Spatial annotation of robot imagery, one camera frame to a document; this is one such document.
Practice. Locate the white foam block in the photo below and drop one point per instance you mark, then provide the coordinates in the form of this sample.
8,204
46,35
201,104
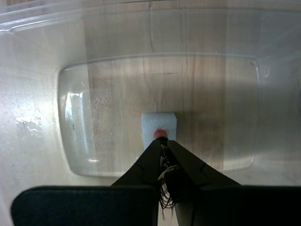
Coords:
157,121

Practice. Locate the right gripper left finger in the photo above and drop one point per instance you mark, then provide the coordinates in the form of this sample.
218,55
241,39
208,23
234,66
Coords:
82,207

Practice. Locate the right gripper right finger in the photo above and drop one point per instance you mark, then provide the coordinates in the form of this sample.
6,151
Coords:
235,207

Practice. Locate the clear plastic tub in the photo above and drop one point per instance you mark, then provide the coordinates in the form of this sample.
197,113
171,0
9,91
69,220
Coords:
211,94

